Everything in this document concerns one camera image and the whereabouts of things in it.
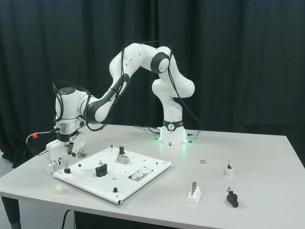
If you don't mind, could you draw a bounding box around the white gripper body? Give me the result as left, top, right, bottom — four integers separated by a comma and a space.
46, 134, 87, 163

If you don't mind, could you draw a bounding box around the white square peg holder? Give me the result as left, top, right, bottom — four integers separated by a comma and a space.
46, 163, 58, 175

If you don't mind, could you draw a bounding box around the white cube holder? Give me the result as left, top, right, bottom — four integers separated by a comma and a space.
54, 184, 68, 195

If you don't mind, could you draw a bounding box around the white task board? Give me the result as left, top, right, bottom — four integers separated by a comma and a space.
51, 146, 173, 205

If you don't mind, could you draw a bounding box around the dark table leg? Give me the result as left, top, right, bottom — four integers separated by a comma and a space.
0, 197, 21, 229

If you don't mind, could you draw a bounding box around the black under-table cabinet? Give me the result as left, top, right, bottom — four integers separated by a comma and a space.
74, 210, 172, 229

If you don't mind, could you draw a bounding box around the black curtain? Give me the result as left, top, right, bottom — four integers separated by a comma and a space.
0, 0, 305, 169

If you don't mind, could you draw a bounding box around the white round peg holder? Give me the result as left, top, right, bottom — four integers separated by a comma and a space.
185, 189, 202, 205

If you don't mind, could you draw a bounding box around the black D-SUB plug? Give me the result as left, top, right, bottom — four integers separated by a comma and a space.
226, 191, 240, 204

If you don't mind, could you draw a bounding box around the black base cable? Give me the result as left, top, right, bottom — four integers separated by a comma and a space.
147, 126, 161, 136

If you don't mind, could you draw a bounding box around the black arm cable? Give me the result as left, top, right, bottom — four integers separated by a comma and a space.
52, 40, 202, 144

